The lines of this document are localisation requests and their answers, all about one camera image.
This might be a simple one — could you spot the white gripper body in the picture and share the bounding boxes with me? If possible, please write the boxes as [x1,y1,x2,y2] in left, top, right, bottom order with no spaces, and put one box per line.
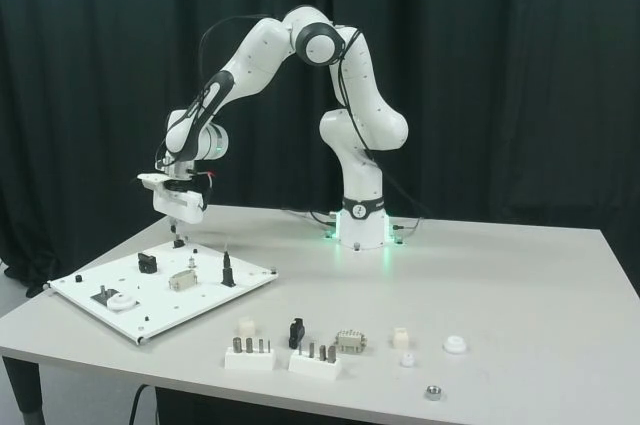
[152,186,206,224]

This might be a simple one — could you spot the white task board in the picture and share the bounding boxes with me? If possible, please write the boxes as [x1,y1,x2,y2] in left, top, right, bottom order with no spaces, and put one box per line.
[47,234,279,346]

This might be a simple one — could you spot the white large gear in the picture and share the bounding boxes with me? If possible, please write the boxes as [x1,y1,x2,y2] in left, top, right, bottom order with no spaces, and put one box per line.
[107,293,136,314]

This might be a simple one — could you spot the white round peg holder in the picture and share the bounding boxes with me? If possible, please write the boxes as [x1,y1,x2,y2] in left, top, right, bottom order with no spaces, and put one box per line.
[223,344,278,371]

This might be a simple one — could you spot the black D-SUB plug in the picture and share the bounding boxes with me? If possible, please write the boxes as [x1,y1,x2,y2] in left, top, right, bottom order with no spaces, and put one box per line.
[288,317,307,349]

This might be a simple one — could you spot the black curtain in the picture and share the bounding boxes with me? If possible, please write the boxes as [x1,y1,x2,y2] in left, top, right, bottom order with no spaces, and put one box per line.
[0,0,640,299]

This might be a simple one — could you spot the white square peg holder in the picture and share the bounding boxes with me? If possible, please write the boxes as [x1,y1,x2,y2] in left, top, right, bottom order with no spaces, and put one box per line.
[288,348,343,377]

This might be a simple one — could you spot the beige metal rectangular plug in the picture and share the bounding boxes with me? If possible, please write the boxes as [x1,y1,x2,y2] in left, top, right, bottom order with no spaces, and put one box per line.
[333,328,370,349]

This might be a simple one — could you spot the black table leg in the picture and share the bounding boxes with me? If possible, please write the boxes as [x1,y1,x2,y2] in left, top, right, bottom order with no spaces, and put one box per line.
[2,357,41,425]

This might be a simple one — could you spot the white medium gear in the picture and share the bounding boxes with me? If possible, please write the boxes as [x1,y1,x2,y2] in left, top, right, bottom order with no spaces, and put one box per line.
[442,333,469,354]

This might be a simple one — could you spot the slim black plug with cable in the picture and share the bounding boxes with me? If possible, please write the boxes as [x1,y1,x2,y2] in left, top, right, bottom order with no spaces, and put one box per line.
[219,239,237,289]

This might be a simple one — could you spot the black robot foot cable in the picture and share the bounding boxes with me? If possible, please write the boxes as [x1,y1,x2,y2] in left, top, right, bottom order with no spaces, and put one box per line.
[282,208,342,227]
[388,222,425,245]

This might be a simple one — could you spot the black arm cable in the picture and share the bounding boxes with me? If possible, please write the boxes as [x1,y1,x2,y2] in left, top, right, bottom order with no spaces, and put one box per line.
[154,14,374,181]

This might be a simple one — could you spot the black floor cable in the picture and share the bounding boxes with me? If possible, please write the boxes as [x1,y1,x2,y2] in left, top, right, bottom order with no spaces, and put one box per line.
[130,384,151,425]

